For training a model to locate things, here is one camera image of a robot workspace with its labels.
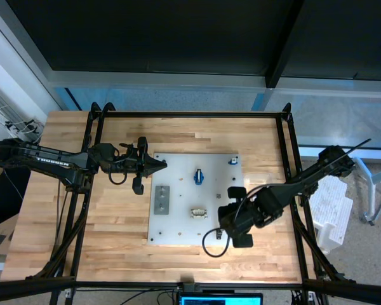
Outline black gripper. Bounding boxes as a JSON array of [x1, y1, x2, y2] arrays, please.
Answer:
[[218, 186, 258, 249], [122, 136, 168, 195]]

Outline laptop with blue screen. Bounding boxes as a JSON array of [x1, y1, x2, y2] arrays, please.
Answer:
[[177, 292, 264, 305]]

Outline brown cardboard box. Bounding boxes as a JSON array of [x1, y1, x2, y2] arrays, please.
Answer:
[[0, 213, 20, 271]]

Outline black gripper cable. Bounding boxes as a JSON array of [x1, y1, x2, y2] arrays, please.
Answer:
[[202, 185, 264, 259], [109, 170, 128, 186]]

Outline black table-level camera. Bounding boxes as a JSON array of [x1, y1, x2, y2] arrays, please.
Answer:
[[179, 277, 199, 293]]

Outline grey metal plate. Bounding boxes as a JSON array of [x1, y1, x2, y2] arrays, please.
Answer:
[[152, 184, 171, 217]]

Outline black aluminium table frame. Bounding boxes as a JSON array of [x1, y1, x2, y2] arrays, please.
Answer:
[[0, 101, 381, 305]]

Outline beige multi-pin connector housing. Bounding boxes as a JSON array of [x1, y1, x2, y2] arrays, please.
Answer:
[[190, 208, 210, 220]]

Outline white cables with black plugs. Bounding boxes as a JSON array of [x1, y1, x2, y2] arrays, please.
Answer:
[[3, 118, 44, 136]]

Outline grey metal stand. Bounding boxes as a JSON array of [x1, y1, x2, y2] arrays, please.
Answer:
[[352, 156, 381, 227]]

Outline white foam packaging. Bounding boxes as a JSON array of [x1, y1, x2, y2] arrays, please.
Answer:
[[307, 175, 354, 255]]

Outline white taskboard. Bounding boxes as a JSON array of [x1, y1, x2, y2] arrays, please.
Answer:
[[147, 152, 249, 247]]

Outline black wall post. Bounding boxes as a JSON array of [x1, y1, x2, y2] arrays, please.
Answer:
[[265, 0, 305, 89]]

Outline blue connector clamp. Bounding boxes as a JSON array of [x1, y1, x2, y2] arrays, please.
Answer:
[[192, 169, 206, 186]]

